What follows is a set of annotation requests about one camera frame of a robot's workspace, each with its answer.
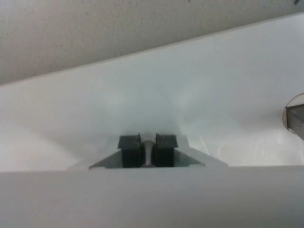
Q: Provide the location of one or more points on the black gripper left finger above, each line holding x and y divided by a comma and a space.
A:
129, 152

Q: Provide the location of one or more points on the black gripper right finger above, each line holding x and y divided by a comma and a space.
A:
165, 152

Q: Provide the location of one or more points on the metal round peg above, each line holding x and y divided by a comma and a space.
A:
148, 155

